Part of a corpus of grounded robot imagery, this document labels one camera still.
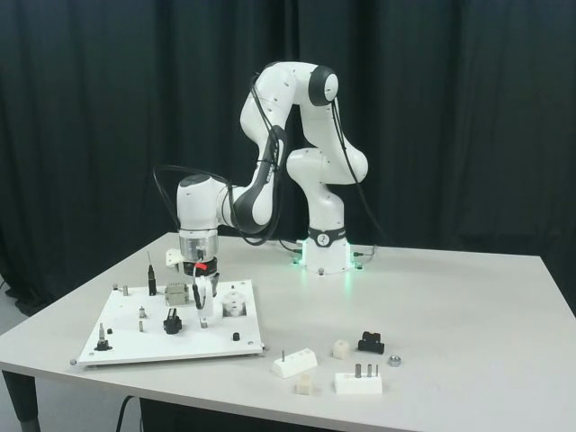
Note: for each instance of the white slanted peg holder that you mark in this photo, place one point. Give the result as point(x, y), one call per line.
point(294, 363)

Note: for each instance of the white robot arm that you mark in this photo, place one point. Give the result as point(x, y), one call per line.
point(324, 180)

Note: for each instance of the small white cube holder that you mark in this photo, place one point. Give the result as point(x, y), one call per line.
point(340, 350)
point(304, 386)

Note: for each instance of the black curtain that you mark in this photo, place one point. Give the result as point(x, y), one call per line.
point(90, 112)

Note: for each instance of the black round waterproof plug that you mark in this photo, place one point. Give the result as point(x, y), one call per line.
point(171, 325)

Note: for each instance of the black upright plug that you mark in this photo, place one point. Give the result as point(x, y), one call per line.
point(151, 281)

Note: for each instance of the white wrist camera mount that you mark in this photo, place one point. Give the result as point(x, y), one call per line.
point(174, 258)

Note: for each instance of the white large gear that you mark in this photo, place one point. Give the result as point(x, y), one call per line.
point(237, 298)

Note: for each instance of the metal bolt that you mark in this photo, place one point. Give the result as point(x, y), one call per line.
point(102, 335)

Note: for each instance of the black D-SUB plug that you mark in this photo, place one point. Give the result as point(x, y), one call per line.
point(371, 343)

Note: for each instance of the metal nut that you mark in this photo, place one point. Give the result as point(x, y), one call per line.
point(394, 361)

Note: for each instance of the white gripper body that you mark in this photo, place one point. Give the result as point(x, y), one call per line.
point(208, 297)

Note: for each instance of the white task board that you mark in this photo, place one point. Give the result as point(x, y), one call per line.
point(135, 337)

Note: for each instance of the white medium gear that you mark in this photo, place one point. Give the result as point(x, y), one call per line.
point(234, 306)

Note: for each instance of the dark table leg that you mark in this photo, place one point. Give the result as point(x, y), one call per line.
point(21, 400)

